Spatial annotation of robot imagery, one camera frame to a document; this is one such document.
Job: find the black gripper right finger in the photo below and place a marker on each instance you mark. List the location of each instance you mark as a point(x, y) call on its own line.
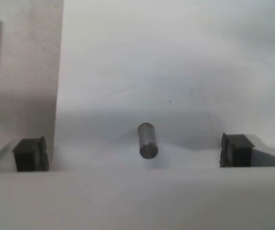
point(238, 151)

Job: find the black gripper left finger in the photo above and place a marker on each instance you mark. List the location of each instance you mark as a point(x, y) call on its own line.
point(29, 155)

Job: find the thin metal round peg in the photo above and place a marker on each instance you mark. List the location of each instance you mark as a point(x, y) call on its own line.
point(148, 143)

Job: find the white task board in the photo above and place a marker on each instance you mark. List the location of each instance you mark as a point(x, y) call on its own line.
point(151, 72)

